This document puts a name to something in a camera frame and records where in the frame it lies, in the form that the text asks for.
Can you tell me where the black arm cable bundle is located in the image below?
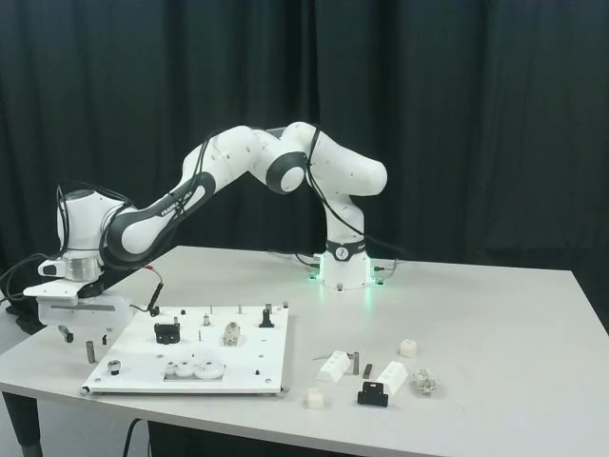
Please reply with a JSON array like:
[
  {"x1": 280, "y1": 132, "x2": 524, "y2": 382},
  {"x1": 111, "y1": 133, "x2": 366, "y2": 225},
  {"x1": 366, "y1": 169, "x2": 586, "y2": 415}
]
[{"x1": 159, "y1": 122, "x2": 367, "y2": 239}]

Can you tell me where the black D-SUB plug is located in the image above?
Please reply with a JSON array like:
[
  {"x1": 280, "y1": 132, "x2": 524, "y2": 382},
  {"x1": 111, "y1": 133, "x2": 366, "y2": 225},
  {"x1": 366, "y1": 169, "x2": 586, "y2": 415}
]
[{"x1": 356, "y1": 380, "x2": 388, "y2": 407}]

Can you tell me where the black floor cable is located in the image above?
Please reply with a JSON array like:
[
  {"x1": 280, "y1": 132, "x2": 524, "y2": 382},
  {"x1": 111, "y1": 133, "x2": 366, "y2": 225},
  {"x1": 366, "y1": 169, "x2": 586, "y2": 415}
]
[{"x1": 124, "y1": 404, "x2": 149, "y2": 457}]

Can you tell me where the black curtain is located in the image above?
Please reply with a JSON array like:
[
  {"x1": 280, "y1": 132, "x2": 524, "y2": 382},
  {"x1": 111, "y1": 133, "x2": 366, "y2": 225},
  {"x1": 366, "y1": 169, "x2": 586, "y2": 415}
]
[{"x1": 0, "y1": 0, "x2": 609, "y2": 315}]

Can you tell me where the beige metal waterproof plug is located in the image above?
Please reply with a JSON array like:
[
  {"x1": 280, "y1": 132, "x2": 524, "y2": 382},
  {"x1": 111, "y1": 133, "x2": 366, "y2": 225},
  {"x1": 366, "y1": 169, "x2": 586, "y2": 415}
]
[{"x1": 410, "y1": 368, "x2": 440, "y2": 396}]

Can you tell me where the thin black rod red tag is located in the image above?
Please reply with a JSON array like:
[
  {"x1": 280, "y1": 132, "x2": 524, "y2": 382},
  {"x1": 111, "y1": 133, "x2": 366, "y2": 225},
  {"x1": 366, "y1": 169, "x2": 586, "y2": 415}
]
[{"x1": 134, "y1": 263, "x2": 167, "y2": 318}]

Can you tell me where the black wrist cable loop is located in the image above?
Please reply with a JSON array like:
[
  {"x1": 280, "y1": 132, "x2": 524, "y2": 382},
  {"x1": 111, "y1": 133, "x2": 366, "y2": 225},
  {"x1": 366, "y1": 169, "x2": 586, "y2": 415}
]
[{"x1": 0, "y1": 184, "x2": 67, "y2": 307}]

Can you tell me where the white task board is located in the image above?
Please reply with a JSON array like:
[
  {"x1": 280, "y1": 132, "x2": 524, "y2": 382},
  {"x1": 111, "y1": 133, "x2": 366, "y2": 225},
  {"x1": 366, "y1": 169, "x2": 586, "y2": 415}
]
[{"x1": 81, "y1": 304, "x2": 291, "y2": 396}]

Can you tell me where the black box under table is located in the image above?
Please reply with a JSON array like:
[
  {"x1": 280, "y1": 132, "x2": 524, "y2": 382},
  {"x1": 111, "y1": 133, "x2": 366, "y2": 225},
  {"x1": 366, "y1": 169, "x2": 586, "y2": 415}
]
[{"x1": 147, "y1": 420, "x2": 308, "y2": 457}]

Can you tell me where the dark table leg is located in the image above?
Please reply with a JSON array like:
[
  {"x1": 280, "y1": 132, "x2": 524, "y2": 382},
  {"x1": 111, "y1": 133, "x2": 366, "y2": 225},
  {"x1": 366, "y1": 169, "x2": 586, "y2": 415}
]
[{"x1": 1, "y1": 391, "x2": 40, "y2": 457}]

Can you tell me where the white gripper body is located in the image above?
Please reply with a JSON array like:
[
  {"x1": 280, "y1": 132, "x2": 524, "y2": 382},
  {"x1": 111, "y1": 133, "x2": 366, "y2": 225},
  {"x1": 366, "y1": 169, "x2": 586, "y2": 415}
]
[{"x1": 36, "y1": 292, "x2": 131, "y2": 335}]

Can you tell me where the white peg holder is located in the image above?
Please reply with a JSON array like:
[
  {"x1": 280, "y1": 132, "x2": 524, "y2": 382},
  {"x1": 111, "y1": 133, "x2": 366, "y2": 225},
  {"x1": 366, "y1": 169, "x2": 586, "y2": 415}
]
[
  {"x1": 375, "y1": 360, "x2": 409, "y2": 397},
  {"x1": 314, "y1": 350, "x2": 356, "y2": 384}
]

